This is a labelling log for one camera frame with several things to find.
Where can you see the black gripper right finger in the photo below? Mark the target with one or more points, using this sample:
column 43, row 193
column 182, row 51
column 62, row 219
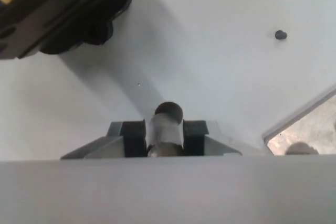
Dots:
column 194, row 137

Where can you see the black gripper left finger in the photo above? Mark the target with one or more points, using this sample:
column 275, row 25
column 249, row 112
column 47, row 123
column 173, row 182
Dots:
column 131, row 137

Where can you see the metal round peg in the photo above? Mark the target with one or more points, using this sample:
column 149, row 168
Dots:
column 164, row 134

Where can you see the white task board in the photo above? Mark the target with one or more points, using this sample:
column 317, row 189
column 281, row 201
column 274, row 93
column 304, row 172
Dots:
column 210, row 64

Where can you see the black D-SUB plug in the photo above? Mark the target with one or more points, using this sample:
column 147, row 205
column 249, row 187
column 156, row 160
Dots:
column 57, row 11

